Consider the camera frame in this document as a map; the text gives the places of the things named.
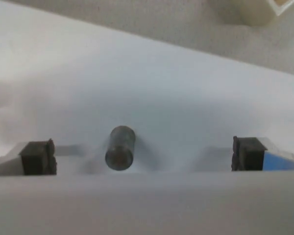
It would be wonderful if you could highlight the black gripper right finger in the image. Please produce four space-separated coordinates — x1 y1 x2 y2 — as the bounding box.
231 135 294 172

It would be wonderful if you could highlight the cream plastic peg holder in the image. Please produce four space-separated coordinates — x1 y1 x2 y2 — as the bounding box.
207 0 294 27

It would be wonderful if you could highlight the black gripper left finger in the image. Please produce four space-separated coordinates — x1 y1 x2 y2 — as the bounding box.
0 138 58 177

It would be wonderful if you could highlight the metal round peg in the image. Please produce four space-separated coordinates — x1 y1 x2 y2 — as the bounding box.
104 125 137 170

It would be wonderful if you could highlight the white task board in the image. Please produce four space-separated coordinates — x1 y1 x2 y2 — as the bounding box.
0 1 294 176

